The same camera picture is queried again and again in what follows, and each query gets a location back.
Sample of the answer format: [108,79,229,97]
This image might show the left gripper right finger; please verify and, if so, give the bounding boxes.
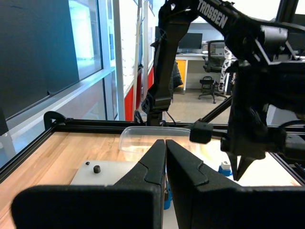
[166,139,305,229]

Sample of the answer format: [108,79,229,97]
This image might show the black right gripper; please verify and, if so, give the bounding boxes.
[189,102,305,181]

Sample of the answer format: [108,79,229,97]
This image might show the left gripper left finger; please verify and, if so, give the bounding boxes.
[11,139,166,229]

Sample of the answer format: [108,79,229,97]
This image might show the blue and white plug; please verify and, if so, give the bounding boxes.
[218,161,233,177]

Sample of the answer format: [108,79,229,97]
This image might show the white plastic board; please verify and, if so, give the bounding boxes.
[70,160,263,229]

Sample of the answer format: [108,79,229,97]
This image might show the blue connector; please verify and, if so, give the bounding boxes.
[163,181,173,210]

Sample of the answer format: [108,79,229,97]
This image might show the clear plastic tub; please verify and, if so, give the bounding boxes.
[119,125,191,153]

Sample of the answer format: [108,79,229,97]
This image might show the black rolling stool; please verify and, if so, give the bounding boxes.
[198,76,227,104]

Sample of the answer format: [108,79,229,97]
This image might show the white lattice stand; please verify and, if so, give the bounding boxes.
[219,45,236,93]

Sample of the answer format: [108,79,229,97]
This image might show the black office chair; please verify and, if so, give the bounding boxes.
[203,40,227,73]

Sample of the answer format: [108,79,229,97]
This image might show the black hanging jacket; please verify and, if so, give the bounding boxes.
[170,61,184,89]

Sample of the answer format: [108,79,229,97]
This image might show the yellow drawer cabinet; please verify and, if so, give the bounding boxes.
[176,60,187,88]

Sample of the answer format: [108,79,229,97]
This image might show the white office desk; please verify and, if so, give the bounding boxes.
[175,52,229,91]

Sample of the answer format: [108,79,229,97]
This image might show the black desk monitor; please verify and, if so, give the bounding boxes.
[178,32,203,53]

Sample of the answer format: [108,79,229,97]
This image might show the black aluminium frame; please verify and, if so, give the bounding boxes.
[0,0,305,186]

